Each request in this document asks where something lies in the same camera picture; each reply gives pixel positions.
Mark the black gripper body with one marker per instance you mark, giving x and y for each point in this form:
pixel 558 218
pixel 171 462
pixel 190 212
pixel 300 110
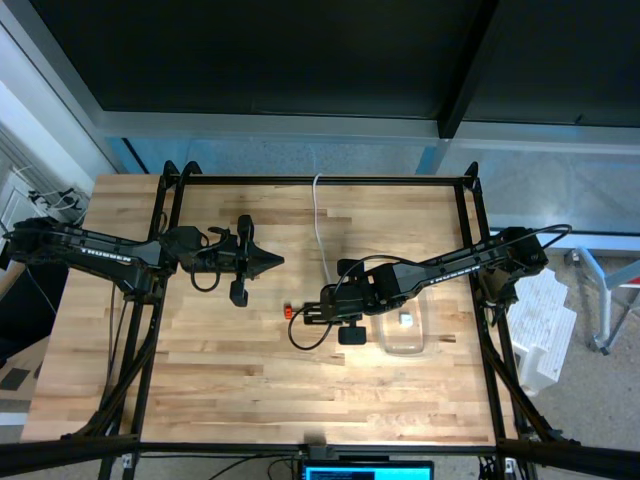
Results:
pixel 225 260
pixel 350 300

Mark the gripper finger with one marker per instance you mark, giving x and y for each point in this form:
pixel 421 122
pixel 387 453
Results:
pixel 262 254
pixel 262 266

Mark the black vise red knob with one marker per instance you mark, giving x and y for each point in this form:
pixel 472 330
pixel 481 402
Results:
pixel 288 313

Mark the small white block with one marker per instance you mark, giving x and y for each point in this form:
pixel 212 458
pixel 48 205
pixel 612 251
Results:
pixel 406 319

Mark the clear plastic tub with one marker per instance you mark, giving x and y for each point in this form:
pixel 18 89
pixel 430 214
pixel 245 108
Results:
pixel 395 345

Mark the blue laptop screen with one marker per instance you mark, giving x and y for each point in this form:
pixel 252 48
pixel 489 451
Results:
pixel 365 472

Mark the white foam packing block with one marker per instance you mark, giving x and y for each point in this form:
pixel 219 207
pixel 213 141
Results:
pixel 540 340

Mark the brown cardboard box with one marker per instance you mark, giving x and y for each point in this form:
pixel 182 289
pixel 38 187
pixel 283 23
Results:
pixel 22 357

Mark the grey metal stand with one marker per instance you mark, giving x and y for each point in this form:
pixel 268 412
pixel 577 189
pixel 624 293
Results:
pixel 605 320

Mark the black metal frame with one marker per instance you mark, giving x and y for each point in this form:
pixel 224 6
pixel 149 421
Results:
pixel 250 178

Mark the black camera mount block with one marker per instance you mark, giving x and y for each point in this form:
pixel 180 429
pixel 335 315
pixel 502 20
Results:
pixel 318 450

